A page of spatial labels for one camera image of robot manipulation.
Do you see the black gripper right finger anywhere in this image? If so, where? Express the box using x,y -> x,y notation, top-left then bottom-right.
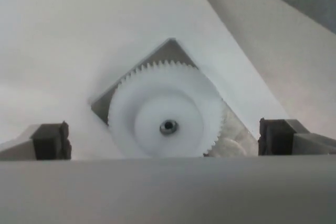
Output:
258,117 -> 336,157

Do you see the white task board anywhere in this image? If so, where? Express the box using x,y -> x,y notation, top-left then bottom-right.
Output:
0,0 -> 292,161

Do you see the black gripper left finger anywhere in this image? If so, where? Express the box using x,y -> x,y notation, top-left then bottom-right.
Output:
0,121 -> 72,161

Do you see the white large gear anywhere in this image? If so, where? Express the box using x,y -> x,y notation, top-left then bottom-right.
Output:
108,59 -> 226,159

